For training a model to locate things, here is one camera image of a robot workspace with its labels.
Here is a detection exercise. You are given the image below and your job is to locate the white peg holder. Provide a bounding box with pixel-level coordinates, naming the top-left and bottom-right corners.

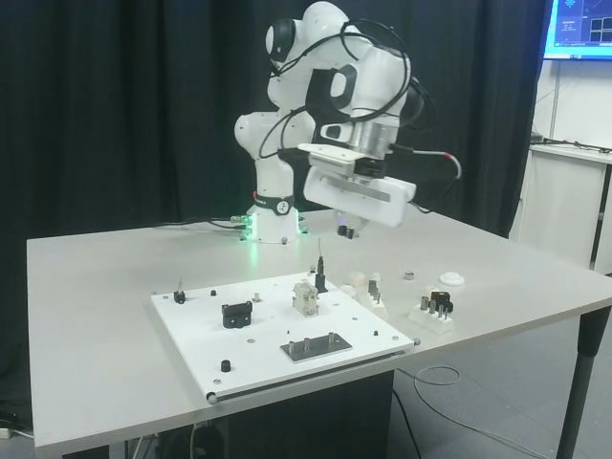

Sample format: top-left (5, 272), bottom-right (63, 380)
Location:
top-left (356, 285), bottom-right (391, 317)
top-left (408, 305), bottom-right (455, 335)

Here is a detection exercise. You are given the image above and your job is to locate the blue screen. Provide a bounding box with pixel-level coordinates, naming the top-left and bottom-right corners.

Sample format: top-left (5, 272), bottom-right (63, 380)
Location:
top-left (542, 0), bottom-right (612, 62)

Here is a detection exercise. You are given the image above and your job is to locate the black box under table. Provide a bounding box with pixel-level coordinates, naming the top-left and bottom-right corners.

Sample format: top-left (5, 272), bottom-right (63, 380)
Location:
top-left (205, 370), bottom-right (398, 459)

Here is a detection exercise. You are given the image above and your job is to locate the black plug with thin wire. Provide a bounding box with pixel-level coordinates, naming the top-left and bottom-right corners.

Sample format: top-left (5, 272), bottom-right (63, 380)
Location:
top-left (313, 240), bottom-right (331, 294)

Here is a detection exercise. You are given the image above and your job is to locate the silver wrist ring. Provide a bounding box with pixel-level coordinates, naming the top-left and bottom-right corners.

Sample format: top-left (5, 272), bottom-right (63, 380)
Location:
top-left (351, 121), bottom-right (401, 159)

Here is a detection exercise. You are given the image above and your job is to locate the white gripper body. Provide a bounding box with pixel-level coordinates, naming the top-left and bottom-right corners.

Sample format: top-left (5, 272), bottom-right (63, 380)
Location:
top-left (303, 167), bottom-right (416, 229)

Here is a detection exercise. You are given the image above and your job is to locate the black D-SUB plug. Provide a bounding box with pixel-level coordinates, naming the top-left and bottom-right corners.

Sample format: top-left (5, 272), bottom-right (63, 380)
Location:
top-left (428, 289), bottom-right (456, 313)

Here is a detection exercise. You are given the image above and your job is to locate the grey floor cable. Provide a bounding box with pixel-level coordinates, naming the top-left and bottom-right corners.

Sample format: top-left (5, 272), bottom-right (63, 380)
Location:
top-left (391, 365), bottom-right (570, 459)

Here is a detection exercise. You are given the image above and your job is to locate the dark table leg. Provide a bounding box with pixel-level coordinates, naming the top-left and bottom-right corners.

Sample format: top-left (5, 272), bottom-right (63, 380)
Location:
top-left (557, 305), bottom-right (612, 459)

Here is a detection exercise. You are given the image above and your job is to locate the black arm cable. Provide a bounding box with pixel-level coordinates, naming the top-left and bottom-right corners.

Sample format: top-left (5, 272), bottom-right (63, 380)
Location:
top-left (267, 18), bottom-right (439, 159)

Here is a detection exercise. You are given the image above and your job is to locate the small white camera box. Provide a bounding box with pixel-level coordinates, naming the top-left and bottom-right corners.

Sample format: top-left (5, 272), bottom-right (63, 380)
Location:
top-left (318, 121), bottom-right (358, 143)

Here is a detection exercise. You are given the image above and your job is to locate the flat white mount plate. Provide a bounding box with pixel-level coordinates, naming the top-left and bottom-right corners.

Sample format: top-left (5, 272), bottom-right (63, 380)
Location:
top-left (298, 142), bottom-right (364, 168)

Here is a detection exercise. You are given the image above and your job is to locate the black curtain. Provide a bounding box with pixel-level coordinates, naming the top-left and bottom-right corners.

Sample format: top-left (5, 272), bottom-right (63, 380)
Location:
top-left (0, 0), bottom-right (556, 431)

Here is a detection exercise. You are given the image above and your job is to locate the white cabinet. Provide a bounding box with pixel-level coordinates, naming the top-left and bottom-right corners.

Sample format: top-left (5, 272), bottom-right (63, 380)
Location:
top-left (509, 138), bottom-right (612, 276)

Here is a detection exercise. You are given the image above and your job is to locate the black base cable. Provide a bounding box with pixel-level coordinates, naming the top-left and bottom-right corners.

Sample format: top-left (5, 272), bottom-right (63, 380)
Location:
top-left (160, 215), bottom-right (254, 236)

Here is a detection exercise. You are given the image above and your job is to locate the white task board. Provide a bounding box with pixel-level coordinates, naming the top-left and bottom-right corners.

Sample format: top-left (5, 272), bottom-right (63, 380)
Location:
top-left (150, 274), bottom-right (422, 405)

